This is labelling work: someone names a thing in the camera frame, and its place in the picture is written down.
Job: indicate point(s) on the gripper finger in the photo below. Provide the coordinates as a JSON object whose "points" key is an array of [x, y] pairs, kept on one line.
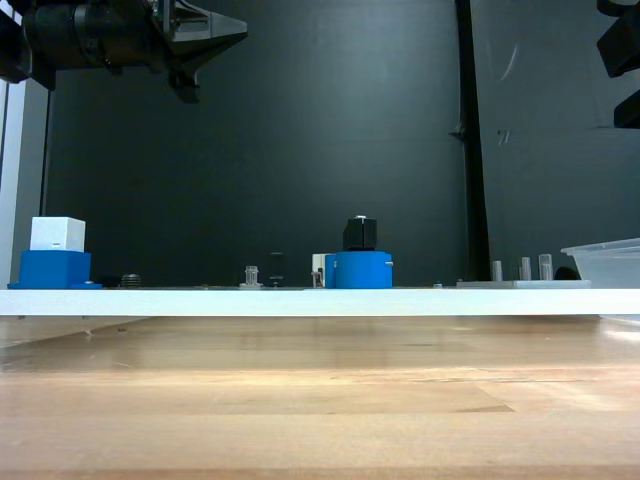
{"points": [[227, 30]]}

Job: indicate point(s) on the white taskboard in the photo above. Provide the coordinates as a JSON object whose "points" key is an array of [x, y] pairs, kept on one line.
{"points": [[300, 301]]}

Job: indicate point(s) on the clear plastic tub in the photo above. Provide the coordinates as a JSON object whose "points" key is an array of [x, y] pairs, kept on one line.
{"points": [[610, 270]]}

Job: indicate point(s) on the wide shiny metal peg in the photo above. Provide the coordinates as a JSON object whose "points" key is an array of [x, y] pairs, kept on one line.
{"points": [[545, 266]]}

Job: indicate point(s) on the medium grey metal peg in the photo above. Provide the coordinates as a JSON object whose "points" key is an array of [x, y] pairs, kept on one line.
{"points": [[525, 267]]}

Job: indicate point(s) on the grey metal peg plate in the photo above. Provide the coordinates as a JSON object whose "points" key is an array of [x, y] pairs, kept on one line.
{"points": [[520, 284]]}

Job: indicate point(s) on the slim grey metal peg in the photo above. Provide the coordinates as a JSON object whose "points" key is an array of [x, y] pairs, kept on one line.
{"points": [[497, 270]]}

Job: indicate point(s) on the white cube plug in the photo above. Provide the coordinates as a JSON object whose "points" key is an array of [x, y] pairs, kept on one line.
{"points": [[57, 232]]}

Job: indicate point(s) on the small black socket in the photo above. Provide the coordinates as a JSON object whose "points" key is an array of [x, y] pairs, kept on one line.
{"points": [[276, 262]]}

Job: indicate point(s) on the grey rectangular connector housing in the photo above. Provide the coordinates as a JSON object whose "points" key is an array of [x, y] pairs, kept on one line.
{"points": [[319, 265]]}

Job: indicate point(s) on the black knurled screw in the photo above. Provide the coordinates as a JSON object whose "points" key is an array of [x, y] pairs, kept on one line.
{"points": [[131, 281]]}

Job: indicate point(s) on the small blue socket mount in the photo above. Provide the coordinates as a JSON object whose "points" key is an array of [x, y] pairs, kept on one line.
{"points": [[50, 270]]}

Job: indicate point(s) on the blue connector mount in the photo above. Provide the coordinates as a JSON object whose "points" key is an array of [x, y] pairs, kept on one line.
{"points": [[360, 270]]}

